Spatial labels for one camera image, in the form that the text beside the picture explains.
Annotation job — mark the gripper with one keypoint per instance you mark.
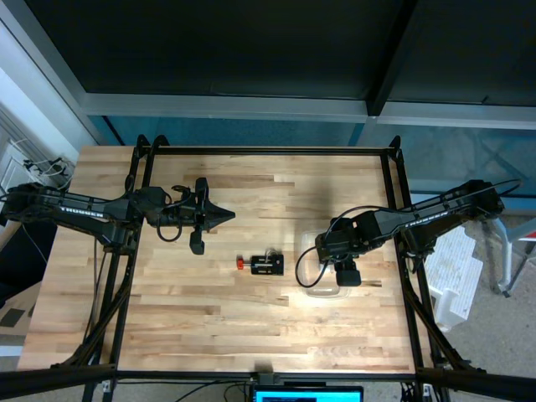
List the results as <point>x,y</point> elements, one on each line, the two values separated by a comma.
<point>200,218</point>
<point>348,276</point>

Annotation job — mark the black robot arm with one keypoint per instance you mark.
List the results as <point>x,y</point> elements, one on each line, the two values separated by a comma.
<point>84,209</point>
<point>431,213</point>

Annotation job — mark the clear plastic tub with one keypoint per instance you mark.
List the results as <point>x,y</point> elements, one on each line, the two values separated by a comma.
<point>322,293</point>

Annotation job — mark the black clamp with red knob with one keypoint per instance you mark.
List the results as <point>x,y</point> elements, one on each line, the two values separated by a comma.
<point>268,268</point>

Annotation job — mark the white plastic step stool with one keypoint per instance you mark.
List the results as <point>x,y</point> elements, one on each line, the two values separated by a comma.
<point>454,285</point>

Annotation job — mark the laptop with blue screen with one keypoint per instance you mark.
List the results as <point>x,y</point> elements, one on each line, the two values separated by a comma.
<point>307,395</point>

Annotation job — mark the grey metal chair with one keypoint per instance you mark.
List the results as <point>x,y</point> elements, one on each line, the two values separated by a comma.
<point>506,251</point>

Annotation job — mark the cardboard box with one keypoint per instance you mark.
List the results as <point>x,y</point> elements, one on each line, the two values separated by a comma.
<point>17,310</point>

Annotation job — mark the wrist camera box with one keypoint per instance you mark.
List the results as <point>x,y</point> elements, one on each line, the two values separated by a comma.
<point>183,196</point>

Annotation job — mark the black metal frame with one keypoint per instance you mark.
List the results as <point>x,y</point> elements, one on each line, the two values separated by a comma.
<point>268,151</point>

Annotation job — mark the black camera box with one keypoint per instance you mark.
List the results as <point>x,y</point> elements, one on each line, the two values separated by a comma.
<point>266,377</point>

